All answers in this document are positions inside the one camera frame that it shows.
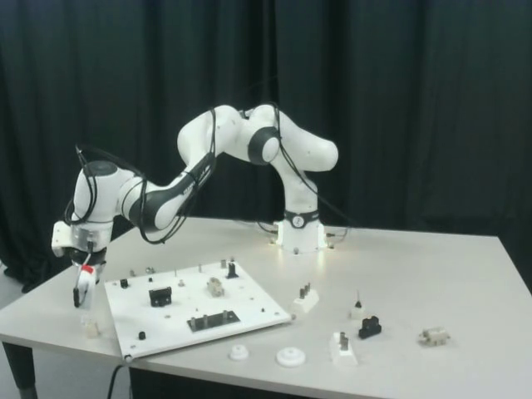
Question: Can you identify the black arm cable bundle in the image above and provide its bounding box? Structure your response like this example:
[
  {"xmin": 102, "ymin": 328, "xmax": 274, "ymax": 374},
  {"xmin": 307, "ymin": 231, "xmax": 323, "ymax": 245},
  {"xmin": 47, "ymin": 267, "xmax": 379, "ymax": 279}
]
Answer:
[{"xmin": 62, "ymin": 101, "xmax": 311, "ymax": 246}]

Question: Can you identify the white large gear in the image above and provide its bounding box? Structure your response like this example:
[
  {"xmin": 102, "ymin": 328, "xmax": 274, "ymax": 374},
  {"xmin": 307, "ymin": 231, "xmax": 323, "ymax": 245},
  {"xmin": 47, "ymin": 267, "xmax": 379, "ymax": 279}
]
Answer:
[{"xmin": 275, "ymin": 347, "xmax": 305, "ymax": 369}]

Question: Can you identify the white round peg holder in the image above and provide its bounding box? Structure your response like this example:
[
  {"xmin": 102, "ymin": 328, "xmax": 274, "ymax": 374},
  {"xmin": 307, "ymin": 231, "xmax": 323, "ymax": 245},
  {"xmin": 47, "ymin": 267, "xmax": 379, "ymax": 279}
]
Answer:
[{"xmin": 328, "ymin": 331, "xmax": 359, "ymax": 367}]

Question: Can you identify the silver metal connector plug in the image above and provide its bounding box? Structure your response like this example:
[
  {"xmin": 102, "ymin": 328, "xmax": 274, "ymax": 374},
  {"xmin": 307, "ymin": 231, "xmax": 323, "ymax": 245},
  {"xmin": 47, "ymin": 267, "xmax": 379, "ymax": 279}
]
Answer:
[{"xmin": 418, "ymin": 327, "xmax": 450, "ymax": 347}]

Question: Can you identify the black hanging cable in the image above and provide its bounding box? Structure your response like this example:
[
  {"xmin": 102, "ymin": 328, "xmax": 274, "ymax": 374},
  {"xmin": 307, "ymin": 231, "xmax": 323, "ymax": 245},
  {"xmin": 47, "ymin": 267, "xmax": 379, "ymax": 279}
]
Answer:
[{"xmin": 106, "ymin": 360, "xmax": 126, "ymax": 399}]

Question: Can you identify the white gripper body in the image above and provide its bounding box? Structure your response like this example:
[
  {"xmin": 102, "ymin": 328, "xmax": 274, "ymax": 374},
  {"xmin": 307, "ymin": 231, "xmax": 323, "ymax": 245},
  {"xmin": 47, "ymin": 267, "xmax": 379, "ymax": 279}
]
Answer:
[{"xmin": 76, "ymin": 265, "xmax": 103, "ymax": 312}]

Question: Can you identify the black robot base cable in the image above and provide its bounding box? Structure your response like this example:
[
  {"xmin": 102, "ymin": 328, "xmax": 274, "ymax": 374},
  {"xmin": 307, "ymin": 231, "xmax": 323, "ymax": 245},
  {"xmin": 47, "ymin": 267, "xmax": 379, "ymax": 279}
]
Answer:
[{"xmin": 313, "ymin": 193, "xmax": 357, "ymax": 242}]

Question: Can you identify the white task board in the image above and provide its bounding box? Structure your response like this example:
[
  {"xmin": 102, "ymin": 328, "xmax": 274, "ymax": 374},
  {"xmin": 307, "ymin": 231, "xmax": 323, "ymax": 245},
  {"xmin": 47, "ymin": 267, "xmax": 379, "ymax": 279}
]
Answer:
[{"xmin": 102, "ymin": 258, "xmax": 292, "ymax": 362}]

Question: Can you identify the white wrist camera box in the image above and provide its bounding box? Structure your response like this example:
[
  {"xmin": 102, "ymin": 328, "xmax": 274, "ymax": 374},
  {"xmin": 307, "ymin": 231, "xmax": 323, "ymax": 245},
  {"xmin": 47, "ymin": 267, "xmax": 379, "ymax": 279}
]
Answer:
[{"xmin": 52, "ymin": 222, "xmax": 71, "ymax": 255}]

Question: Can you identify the dark grey table leg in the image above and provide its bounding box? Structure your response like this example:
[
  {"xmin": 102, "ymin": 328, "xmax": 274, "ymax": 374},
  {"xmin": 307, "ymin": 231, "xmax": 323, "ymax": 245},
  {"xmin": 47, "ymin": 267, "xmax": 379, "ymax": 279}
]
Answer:
[{"xmin": 2, "ymin": 341, "xmax": 35, "ymax": 399}]

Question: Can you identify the black D-SUB plug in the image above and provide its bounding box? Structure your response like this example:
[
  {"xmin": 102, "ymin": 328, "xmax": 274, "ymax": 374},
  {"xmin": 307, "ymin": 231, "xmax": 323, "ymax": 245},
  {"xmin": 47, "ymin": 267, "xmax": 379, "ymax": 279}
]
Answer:
[{"xmin": 357, "ymin": 315, "xmax": 383, "ymax": 340}]

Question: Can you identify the white square peg holder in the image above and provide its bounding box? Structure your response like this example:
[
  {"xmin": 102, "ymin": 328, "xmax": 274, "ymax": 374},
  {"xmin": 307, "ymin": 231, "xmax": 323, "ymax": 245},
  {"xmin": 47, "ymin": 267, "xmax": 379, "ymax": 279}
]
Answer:
[{"xmin": 290, "ymin": 290, "xmax": 320, "ymax": 313}]

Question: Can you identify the black curtain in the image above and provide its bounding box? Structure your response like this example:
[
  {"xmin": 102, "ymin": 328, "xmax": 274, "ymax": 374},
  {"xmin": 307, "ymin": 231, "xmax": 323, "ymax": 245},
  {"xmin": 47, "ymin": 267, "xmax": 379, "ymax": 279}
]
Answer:
[{"xmin": 0, "ymin": 0, "xmax": 532, "ymax": 292}]

